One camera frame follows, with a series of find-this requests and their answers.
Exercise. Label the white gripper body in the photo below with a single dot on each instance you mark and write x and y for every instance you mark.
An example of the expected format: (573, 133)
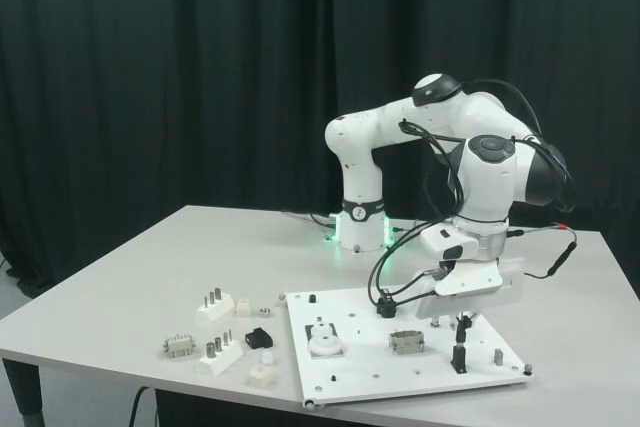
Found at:
(512, 282)

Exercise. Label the black USB plug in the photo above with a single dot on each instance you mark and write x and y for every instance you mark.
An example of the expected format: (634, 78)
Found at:
(463, 333)

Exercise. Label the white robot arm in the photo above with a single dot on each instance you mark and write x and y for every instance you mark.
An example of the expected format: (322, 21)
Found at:
(360, 137)

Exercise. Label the silver board corner screw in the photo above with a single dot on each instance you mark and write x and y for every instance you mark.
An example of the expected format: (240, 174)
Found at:
(310, 403)
(526, 369)

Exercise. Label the white task board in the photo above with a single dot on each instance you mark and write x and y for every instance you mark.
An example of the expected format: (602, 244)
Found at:
(380, 362)

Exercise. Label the white medium gear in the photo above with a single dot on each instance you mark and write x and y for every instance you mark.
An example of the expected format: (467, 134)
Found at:
(321, 329)

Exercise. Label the white large gear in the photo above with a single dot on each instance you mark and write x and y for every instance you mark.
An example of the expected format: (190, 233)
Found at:
(326, 347)

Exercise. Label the metal bolt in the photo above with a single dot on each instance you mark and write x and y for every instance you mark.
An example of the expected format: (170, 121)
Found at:
(265, 310)

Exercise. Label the white small gear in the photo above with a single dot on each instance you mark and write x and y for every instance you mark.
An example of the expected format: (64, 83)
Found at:
(269, 358)

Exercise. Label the cream square plug holder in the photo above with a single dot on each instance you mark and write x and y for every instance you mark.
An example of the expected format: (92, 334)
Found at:
(261, 378)
(243, 307)

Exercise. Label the metal round peg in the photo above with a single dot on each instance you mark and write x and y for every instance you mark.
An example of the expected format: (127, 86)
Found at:
(219, 344)
(229, 336)
(210, 349)

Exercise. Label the white peg holder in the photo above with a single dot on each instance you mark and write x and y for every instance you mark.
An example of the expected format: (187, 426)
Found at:
(215, 312)
(220, 359)

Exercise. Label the metal rectangular plug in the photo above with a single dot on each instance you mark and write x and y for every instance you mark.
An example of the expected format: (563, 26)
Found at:
(177, 347)

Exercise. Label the black curtain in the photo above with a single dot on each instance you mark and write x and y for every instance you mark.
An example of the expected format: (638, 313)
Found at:
(150, 72)

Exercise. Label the dark table leg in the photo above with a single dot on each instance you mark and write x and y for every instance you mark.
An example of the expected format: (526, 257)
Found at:
(22, 392)

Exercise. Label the flat white mount plate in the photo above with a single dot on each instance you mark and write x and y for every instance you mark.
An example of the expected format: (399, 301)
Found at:
(470, 279)

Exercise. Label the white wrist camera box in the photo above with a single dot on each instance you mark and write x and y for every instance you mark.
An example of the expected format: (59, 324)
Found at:
(445, 244)

